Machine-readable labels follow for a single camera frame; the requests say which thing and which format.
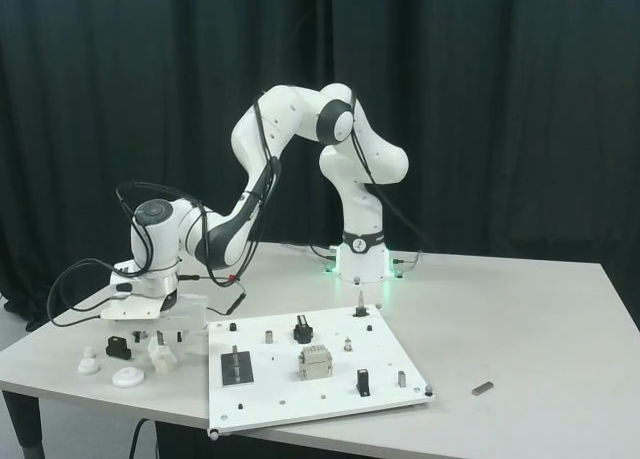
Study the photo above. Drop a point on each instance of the metal round peg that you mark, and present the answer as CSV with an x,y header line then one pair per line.
x,y
160,338
269,337

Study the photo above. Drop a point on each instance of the black curtain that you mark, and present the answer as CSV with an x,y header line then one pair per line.
x,y
100,79

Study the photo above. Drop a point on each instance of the white peg holder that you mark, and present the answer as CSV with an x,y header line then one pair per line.
x,y
162,359

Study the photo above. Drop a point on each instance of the black waterproof plug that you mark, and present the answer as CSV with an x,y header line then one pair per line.
x,y
302,333

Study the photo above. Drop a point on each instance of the grey metal bar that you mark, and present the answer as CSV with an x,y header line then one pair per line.
x,y
482,388

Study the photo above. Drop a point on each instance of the black USB plug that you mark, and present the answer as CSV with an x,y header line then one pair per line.
x,y
363,381

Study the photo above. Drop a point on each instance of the black D-SUB plug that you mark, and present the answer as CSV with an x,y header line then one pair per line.
x,y
117,349

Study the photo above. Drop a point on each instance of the white small gear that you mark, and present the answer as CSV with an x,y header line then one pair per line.
x,y
88,352

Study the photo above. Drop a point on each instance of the white medium gear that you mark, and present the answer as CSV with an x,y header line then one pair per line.
x,y
87,366

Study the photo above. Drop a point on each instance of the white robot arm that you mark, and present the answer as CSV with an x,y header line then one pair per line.
x,y
360,219

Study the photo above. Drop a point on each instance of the metal square peg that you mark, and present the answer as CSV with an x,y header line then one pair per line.
x,y
402,379

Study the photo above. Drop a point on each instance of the white task board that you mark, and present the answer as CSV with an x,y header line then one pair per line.
x,y
320,399

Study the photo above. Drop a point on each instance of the white large gear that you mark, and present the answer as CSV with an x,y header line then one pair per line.
x,y
127,379

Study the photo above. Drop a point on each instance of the metal bolt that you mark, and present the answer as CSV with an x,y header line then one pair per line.
x,y
360,300

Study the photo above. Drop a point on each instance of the black table leg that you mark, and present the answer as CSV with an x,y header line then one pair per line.
x,y
22,424

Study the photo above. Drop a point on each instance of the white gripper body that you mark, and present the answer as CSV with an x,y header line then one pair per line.
x,y
187,311

